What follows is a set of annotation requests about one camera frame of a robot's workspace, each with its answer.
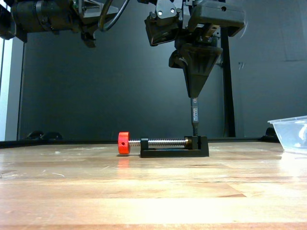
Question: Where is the clear plastic container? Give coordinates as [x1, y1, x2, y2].
[267, 115, 307, 155]

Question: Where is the black clamp with red knob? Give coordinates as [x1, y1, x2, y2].
[117, 131, 210, 158]

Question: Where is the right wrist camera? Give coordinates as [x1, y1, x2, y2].
[144, 11, 180, 47]

